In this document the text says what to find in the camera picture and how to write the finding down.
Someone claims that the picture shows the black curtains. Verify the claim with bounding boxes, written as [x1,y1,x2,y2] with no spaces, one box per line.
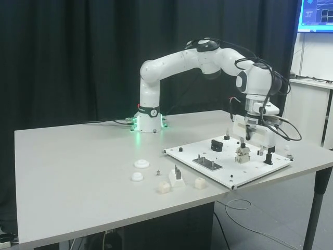
[0,0,304,235]

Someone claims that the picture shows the thin grey cable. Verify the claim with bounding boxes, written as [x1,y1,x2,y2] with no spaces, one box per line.
[225,199,262,250]

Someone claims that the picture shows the white cabinet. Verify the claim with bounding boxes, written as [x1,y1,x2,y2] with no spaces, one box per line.
[282,77,333,151]

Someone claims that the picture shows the black power cable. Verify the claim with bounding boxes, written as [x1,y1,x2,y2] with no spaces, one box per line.
[213,210,231,250]

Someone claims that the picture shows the black foot cable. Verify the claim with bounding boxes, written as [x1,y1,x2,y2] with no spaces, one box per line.
[89,117,137,126]

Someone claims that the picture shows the white task board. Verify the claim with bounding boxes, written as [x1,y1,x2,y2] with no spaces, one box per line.
[161,132,295,190]

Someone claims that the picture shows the white large gear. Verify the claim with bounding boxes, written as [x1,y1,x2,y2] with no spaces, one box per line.
[134,158,151,169]

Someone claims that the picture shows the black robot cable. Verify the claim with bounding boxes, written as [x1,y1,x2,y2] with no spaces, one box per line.
[234,58,304,143]
[184,38,261,66]

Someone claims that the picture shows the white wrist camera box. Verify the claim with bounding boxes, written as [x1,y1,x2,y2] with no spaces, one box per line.
[253,101,280,115]

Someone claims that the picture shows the white peg holder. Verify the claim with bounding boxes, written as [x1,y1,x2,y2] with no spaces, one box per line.
[168,169,187,188]

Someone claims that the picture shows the black table leg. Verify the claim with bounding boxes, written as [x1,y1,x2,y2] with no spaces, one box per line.
[310,166,333,250]

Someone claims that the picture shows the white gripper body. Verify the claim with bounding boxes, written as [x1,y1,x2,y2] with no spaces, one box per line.
[233,114,278,151]

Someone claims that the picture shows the grey waterproof plug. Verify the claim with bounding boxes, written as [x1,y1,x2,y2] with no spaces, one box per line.
[235,145,251,156]

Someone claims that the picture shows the white power strip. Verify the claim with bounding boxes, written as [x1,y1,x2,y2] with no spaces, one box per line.
[0,233,18,248]

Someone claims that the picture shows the blue screen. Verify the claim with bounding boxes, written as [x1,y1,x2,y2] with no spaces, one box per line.
[297,0,333,33]

